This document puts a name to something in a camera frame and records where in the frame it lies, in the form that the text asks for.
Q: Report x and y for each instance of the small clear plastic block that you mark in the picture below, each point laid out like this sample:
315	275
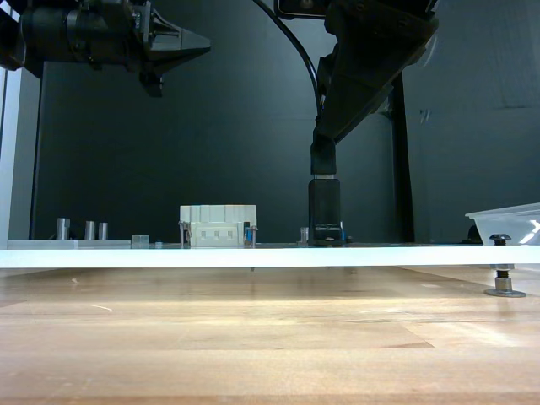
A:
140	240

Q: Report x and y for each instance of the short round metal post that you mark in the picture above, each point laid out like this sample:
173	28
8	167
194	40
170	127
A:
90	231
103	232

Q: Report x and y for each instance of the stepped metal bar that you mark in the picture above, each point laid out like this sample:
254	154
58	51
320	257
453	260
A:
62	230

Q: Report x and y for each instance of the board levelling foot bolt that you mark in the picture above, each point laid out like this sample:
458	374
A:
504	292

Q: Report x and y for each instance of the beige connector housing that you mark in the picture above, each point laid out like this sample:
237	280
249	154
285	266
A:
217	219

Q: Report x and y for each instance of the light grey frame post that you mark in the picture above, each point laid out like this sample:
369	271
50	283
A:
10	169

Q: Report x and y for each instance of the silver screw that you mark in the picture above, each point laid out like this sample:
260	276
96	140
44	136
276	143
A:
304	236

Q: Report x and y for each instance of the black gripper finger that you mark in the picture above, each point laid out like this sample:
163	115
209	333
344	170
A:
326	71
177	46
367	63

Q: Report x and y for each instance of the clear plastic tub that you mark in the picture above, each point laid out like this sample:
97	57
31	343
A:
510	223

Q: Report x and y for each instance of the black upright USB hub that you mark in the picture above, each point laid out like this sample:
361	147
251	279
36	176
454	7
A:
324	202

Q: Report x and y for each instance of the black frame post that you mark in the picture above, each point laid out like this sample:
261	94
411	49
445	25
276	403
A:
403	169

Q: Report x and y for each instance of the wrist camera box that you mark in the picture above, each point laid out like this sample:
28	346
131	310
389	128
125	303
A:
301	6

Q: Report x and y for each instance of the white board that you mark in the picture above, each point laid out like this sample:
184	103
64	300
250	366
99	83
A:
270	255

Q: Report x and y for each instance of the aluminium base plate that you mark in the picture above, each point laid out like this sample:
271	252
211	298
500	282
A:
67	244

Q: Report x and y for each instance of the blue-capped screw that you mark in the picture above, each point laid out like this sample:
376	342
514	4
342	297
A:
252	236

